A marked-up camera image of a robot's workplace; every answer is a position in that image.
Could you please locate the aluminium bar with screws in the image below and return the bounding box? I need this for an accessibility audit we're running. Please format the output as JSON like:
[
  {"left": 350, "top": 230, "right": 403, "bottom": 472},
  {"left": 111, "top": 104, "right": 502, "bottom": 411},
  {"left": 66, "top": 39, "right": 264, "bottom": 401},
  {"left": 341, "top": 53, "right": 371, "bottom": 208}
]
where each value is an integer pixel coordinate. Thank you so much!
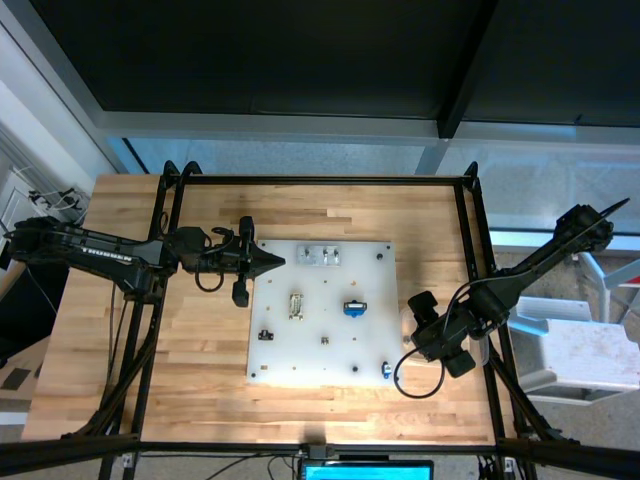
[{"left": 297, "top": 244, "right": 344, "bottom": 268}]

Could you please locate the white board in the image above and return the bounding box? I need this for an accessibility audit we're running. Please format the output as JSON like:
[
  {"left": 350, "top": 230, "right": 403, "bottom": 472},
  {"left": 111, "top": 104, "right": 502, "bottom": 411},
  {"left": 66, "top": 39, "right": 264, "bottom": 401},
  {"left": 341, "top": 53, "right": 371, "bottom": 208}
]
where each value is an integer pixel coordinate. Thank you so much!
[{"left": 245, "top": 239, "right": 404, "bottom": 389}]

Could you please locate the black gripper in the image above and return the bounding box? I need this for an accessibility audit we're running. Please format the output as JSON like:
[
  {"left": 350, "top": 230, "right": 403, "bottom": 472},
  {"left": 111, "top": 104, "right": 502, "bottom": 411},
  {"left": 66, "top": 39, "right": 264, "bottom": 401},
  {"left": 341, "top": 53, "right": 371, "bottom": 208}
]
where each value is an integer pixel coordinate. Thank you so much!
[
  {"left": 219, "top": 216, "right": 287, "bottom": 308},
  {"left": 408, "top": 291, "right": 475, "bottom": 379}
]

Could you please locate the white step stool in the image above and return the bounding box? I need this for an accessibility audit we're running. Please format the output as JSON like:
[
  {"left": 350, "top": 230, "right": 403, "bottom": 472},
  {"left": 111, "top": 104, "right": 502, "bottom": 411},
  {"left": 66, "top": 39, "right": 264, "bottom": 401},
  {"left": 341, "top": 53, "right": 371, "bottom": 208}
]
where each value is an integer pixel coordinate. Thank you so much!
[{"left": 514, "top": 297, "right": 640, "bottom": 406}]

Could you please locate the grey chair base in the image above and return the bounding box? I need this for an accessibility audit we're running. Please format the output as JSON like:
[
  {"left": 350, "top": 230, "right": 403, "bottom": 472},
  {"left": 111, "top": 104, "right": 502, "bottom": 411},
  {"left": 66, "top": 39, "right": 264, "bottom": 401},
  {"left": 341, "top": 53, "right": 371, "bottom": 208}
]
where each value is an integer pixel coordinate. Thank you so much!
[{"left": 564, "top": 244, "right": 640, "bottom": 321}]

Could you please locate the laptop screen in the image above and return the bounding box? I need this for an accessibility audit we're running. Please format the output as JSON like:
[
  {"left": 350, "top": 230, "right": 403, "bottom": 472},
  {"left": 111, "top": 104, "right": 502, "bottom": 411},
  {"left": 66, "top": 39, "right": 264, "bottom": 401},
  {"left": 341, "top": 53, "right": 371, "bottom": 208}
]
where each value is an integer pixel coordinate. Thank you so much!
[{"left": 298, "top": 458, "right": 435, "bottom": 480}]

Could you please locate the black aluminium frame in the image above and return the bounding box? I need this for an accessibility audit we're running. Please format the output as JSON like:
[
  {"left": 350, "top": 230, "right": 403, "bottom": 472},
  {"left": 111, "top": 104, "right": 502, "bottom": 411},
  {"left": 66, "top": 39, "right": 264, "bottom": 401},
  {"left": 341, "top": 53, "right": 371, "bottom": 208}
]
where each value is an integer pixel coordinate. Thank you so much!
[{"left": 0, "top": 159, "right": 640, "bottom": 480}]

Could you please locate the clear plastic tub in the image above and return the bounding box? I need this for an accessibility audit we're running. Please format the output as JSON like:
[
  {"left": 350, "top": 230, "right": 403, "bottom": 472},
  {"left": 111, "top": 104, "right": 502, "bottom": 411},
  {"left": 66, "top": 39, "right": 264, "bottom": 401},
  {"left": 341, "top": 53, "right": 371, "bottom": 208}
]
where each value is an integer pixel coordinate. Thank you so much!
[{"left": 399, "top": 305, "right": 489, "bottom": 369}]

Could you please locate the black looped cable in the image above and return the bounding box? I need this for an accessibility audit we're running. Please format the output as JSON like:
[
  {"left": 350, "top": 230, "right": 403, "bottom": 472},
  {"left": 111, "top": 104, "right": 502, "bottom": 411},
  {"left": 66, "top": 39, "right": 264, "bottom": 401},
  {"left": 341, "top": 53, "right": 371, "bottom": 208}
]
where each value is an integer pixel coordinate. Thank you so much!
[
  {"left": 194, "top": 262, "right": 224, "bottom": 293},
  {"left": 393, "top": 347, "right": 446, "bottom": 400}
]

